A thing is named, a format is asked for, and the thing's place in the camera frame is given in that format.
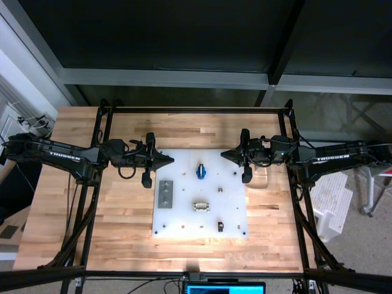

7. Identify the grey glass wall frame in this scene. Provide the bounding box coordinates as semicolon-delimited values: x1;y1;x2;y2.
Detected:
0;0;392;108

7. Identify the laptop screen with blue edge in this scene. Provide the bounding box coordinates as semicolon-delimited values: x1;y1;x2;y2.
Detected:
183;281;266;294

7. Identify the silver metal stand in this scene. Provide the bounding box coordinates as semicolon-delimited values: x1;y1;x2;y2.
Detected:
353;165;388;219

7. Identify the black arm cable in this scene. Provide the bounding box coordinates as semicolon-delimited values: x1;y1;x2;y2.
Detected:
117;164;137;180

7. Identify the cardboard box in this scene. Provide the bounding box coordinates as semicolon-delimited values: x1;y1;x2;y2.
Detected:
0;204;31;255

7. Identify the clear plastic tub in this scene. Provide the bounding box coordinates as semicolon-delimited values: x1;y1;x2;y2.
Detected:
244;165;271;190

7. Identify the white plastic step stool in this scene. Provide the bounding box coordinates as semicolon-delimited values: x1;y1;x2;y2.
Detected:
309;171;353;243

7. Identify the white task board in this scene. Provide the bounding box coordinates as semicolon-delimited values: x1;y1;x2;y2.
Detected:
152;148;251;239

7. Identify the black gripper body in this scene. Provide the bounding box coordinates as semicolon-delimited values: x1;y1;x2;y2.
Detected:
121;132;157;188
241;128;273;184

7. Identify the grey metal plate with posts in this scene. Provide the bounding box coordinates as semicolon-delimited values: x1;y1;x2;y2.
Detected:
155;179;175;209

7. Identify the black aluminium table frame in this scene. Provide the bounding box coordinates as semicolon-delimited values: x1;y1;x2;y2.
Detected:
0;97;392;294

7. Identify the black wall post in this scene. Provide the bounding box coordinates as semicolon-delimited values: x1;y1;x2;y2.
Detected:
257;0;307;108

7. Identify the white cable bundle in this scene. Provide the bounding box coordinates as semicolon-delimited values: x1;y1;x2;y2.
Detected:
15;113;52;131

